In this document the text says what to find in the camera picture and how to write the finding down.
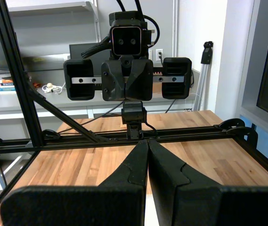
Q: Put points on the white wall shelf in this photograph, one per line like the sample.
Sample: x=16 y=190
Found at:
x=53 y=8

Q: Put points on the grey office desk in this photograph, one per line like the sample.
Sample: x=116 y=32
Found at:
x=11 y=101

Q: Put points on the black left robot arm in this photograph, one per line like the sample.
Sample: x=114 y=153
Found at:
x=133 y=115

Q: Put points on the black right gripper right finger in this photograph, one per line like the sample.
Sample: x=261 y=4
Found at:
x=218 y=207

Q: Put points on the yellow sticky note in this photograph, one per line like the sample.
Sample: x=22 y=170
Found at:
x=39 y=60

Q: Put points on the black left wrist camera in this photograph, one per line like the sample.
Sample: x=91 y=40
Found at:
x=125 y=41

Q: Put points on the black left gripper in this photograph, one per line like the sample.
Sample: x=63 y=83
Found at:
x=79 y=93

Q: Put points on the book with orange spine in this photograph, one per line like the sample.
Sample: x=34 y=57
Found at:
x=6 y=82

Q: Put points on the black aluminium frame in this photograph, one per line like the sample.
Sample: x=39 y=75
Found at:
x=11 y=58

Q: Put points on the small orange object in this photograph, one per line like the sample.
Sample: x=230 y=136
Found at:
x=36 y=85

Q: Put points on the white wall outlet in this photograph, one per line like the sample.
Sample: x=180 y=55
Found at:
x=159 y=54

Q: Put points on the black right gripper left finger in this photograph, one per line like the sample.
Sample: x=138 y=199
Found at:
x=82 y=204

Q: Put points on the silver tripod with black head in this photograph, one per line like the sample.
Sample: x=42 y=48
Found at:
x=206 y=55

